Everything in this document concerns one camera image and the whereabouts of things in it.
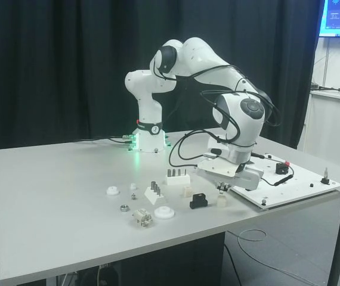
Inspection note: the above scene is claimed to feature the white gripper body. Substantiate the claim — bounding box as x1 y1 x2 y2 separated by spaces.
201 166 262 191

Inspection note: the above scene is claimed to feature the black D-SUB plug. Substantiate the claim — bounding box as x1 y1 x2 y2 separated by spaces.
189 192 209 209

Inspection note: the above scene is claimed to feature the white holder for square pegs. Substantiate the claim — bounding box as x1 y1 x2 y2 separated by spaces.
165 173 191 186

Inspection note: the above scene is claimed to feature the white task board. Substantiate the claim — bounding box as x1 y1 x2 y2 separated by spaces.
228 152 340 212

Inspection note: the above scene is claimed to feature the white large gear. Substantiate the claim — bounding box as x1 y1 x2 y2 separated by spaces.
154 206 175 220

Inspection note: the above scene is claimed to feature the white holder for round pegs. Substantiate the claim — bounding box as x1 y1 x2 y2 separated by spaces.
144 186 169 206

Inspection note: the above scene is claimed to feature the beige waterproof plug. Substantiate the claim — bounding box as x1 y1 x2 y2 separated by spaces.
131 210 153 228

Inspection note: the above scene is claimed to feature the white cabinet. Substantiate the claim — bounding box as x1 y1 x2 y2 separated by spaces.
302 89 340 173

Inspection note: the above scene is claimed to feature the black curtain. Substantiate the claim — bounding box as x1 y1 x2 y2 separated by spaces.
0 0 326 150

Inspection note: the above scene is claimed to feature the thin black rod on wire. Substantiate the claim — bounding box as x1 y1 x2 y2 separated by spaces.
259 166 295 186

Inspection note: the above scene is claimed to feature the coiled grey cable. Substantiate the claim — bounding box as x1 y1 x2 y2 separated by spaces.
231 228 335 273

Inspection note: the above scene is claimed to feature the black looped camera cable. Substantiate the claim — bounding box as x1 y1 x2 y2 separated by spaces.
169 130 236 169

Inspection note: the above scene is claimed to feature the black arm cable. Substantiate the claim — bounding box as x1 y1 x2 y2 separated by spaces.
153 50 280 126

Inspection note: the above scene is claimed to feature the black base cable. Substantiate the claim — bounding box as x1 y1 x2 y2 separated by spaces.
79 135 137 144

